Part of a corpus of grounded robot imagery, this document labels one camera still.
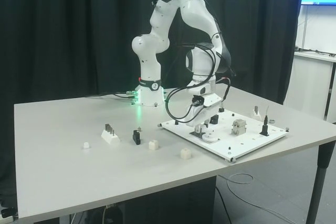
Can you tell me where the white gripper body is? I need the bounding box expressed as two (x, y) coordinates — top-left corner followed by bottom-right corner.
(185, 103), (220, 127)

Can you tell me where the white large gear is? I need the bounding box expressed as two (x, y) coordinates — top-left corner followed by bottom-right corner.
(203, 133), (219, 144)

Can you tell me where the flat white mounting plate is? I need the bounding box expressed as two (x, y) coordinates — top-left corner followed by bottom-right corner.
(191, 93), (224, 108)

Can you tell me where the small white sensor box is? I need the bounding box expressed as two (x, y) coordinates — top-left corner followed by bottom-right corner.
(190, 84), (208, 95)

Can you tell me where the white task board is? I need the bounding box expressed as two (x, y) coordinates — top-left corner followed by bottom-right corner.
(156, 105), (291, 162)

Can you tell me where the black USB plug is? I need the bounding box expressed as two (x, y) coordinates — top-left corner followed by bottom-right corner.
(259, 105), (271, 136)

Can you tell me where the black D-SUB plug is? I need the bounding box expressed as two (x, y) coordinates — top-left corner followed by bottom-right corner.
(132, 126), (143, 146)

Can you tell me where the white holder with square pegs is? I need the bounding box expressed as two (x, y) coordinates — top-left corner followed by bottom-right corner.
(100, 122), (120, 145)

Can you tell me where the white cabinet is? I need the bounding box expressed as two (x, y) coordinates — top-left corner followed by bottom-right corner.
(286, 49), (336, 124)

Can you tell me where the dark grey table leg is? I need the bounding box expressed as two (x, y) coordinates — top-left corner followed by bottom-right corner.
(311, 140), (336, 224)

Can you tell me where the black curtain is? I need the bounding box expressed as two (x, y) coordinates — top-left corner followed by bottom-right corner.
(0, 0), (307, 105)

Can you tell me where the black looped wrist cable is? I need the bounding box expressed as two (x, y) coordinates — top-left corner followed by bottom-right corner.
(164, 86), (203, 124)

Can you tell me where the grey floor cable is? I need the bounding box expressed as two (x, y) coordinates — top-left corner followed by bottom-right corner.
(215, 173), (336, 224)

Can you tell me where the black cable on table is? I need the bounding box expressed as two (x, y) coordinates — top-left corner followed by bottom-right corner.
(89, 90), (139, 101)

